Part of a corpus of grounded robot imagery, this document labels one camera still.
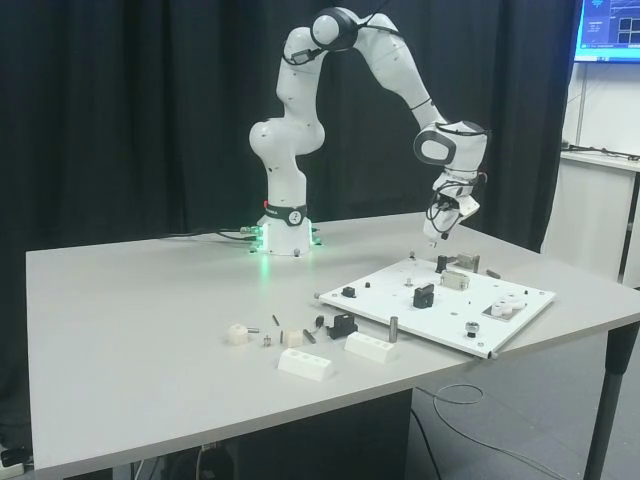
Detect grey floor cable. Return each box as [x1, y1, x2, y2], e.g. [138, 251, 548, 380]
[417, 382, 591, 480]

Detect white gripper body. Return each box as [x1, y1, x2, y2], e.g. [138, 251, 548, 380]
[423, 192, 459, 242]

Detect white power strip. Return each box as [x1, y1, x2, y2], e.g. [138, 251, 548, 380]
[0, 442, 32, 477]

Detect black table leg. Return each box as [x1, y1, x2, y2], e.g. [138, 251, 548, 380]
[582, 327, 627, 480]

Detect black cable bundle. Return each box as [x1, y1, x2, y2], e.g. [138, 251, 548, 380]
[562, 143, 640, 163]

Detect black base cables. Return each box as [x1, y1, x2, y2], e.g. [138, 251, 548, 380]
[159, 226, 262, 243]

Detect black curtain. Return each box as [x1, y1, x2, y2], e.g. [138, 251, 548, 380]
[0, 0, 584, 451]

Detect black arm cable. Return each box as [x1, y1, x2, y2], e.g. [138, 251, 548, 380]
[279, 0, 494, 232]

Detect white task board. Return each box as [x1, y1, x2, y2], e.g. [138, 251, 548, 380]
[314, 256, 558, 361]

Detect black D-SUB plug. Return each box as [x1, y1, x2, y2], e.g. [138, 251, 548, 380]
[325, 313, 359, 341]

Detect blue screen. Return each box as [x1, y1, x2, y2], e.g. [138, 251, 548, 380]
[573, 0, 640, 64]

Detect white cabinet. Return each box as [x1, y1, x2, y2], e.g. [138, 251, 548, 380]
[542, 147, 640, 291]

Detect white holder with holes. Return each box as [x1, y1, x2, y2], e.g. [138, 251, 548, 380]
[343, 332, 400, 363]
[276, 348, 335, 384]

